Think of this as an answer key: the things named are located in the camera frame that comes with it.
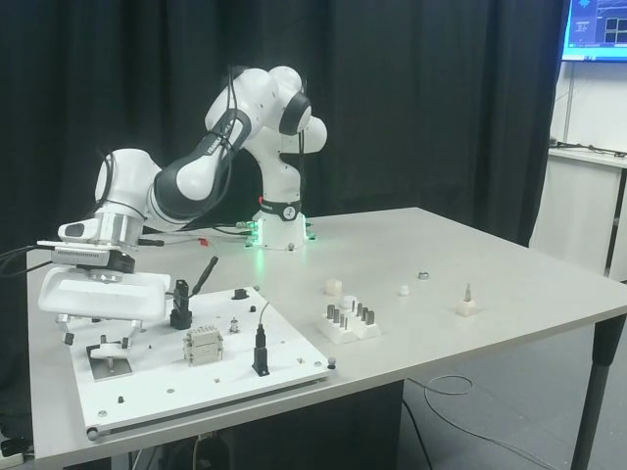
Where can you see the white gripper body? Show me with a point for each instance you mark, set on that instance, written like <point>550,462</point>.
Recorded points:
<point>103,296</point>

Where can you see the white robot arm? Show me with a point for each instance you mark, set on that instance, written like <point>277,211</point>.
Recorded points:
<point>264,127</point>

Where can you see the white large gear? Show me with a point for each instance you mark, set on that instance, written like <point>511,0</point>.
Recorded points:
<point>105,350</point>

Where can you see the white small gear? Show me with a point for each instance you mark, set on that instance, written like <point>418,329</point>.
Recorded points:
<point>402,290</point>

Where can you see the black D-SUB plug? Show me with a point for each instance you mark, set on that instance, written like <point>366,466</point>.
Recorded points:
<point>180,306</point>

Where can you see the grey waterproof plug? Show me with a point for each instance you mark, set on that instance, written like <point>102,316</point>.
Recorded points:
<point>201,345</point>

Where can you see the thin black rod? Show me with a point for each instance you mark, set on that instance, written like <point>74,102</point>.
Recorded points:
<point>203,276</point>

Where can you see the white task board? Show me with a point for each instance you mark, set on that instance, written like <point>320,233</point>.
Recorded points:
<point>220,372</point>

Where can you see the metal BNC plug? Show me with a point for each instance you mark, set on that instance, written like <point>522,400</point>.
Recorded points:
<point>234,324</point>

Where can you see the black USB plug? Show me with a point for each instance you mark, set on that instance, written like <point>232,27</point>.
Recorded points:
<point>260,350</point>

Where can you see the large metal round peg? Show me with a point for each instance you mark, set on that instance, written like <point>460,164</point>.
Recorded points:
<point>330,312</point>

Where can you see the medium metal round peg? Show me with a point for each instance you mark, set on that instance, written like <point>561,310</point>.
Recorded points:
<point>337,318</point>

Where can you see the white round peg holder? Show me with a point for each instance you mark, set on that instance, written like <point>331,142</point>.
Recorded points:
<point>338,332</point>

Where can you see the white small block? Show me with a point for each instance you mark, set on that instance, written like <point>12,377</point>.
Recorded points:
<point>333,286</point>

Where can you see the small metal round peg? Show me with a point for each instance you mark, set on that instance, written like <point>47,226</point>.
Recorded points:
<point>343,323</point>

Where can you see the medium metal square peg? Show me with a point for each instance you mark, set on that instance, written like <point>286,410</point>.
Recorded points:
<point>365,313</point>

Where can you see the white square peg holder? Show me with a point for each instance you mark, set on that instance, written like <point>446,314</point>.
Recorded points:
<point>370,329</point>

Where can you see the large metal square peg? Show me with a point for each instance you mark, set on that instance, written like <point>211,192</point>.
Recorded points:
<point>371,317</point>

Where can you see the metal nut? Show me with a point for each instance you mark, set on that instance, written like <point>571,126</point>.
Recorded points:
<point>422,275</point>

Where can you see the white small bolt holder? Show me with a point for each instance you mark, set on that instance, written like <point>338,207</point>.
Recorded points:
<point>466,308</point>

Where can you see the metal bolt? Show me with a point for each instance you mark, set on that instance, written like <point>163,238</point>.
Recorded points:
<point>467,294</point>

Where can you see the black curtain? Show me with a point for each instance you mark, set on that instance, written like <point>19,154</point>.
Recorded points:
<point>416,98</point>

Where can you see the black table leg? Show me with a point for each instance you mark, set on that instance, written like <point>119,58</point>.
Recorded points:
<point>595,391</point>

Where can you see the blue screen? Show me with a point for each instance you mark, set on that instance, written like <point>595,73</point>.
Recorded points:
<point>595,29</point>

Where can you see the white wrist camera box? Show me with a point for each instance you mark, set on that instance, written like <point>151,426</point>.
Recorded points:
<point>78,230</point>

